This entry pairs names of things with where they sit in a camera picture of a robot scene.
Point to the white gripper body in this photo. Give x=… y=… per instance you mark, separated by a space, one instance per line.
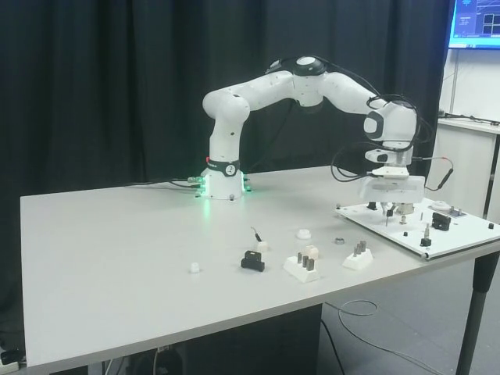
x=390 y=189

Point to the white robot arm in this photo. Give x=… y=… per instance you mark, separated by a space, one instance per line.
x=269 y=88

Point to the white round peg holder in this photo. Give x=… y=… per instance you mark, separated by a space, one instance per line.
x=357 y=261

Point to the small pale peg holder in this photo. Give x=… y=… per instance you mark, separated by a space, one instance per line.
x=311 y=251

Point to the metal square peg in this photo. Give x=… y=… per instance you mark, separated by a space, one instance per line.
x=311 y=262
x=300 y=260
x=306 y=264

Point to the white square peg holder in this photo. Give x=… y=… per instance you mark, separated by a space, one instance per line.
x=301 y=271

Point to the metal BNC plug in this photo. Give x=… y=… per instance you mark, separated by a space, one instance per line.
x=427 y=231

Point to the white medium gear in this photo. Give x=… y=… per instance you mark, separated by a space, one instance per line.
x=440 y=204

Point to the metal bolt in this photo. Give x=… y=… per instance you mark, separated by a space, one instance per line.
x=338 y=240

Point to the white task board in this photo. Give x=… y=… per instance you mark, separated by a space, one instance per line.
x=461 y=240

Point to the white cabinet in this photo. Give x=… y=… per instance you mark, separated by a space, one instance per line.
x=468 y=156

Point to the white large gear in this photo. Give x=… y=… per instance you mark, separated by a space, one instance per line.
x=303 y=233

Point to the white plug holder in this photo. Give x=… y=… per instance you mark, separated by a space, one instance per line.
x=263 y=246

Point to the dark table leg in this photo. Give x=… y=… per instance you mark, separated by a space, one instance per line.
x=472 y=312

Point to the black D-SUB plug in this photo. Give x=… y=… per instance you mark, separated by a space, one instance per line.
x=253 y=261

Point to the blue screen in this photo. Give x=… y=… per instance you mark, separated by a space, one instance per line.
x=474 y=23

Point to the white small gear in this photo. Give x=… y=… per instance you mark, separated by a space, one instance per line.
x=194 y=268

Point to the black curtain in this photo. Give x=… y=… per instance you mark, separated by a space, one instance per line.
x=117 y=78

